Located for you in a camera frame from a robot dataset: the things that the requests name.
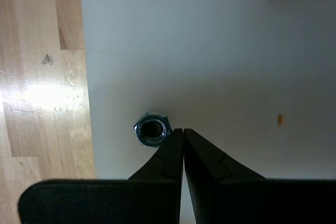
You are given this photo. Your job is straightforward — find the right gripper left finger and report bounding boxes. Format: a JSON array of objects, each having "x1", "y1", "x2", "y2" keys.
[{"x1": 127, "y1": 129, "x2": 184, "y2": 183}]

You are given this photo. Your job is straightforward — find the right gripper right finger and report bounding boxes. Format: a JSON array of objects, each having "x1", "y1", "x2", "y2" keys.
[{"x1": 184, "y1": 129, "x2": 267, "y2": 224}]

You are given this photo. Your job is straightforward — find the silver M12 hex nut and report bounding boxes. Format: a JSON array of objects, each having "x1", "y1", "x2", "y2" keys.
[{"x1": 133, "y1": 108, "x2": 173, "y2": 146}]

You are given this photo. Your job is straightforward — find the white board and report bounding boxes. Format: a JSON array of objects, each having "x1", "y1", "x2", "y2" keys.
[{"x1": 78, "y1": 0, "x2": 336, "y2": 224}]

